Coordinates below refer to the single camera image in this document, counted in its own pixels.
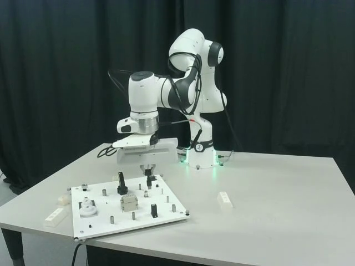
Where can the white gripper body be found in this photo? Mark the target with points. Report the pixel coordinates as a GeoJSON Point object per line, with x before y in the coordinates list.
{"type": "Point", "coordinates": [163, 153]}

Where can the black USB plug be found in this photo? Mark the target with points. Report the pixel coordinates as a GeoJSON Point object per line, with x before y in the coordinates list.
{"type": "Point", "coordinates": [149, 181]}

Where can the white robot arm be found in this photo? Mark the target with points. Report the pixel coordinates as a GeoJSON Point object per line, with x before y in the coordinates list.
{"type": "Point", "coordinates": [206, 91]}

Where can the black D-SUB plug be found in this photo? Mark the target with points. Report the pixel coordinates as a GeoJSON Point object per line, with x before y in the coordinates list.
{"type": "Point", "coordinates": [121, 184]}

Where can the thin black rod red tag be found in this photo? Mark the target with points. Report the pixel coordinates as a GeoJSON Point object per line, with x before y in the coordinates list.
{"type": "Point", "coordinates": [177, 121]}

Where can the white task board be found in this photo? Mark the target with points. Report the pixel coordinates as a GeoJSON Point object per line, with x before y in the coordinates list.
{"type": "Point", "coordinates": [124, 221]}

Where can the metal BNC plug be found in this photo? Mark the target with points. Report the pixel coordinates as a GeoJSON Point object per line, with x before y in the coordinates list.
{"type": "Point", "coordinates": [84, 187]}

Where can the white medium gear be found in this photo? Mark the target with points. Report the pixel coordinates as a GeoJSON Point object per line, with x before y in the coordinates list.
{"type": "Point", "coordinates": [86, 201]}

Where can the white large gear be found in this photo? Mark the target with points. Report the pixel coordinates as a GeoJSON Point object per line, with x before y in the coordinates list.
{"type": "Point", "coordinates": [88, 212]}

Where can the white holder with holes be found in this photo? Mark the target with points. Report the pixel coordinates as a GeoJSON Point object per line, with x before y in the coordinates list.
{"type": "Point", "coordinates": [225, 200]}

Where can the small white holder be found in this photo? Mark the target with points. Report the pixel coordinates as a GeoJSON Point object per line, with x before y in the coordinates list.
{"type": "Point", "coordinates": [63, 200]}

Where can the long white holder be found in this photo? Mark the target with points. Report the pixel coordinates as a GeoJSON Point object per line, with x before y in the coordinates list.
{"type": "Point", "coordinates": [56, 217]}

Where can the black curtains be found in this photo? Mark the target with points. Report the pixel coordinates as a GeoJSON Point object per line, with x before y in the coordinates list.
{"type": "Point", "coordinates": [55, 69]}

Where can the dark table leg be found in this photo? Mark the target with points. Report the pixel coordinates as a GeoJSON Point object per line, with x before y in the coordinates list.
{"type": "Point", "coordinates": [12, 246]}

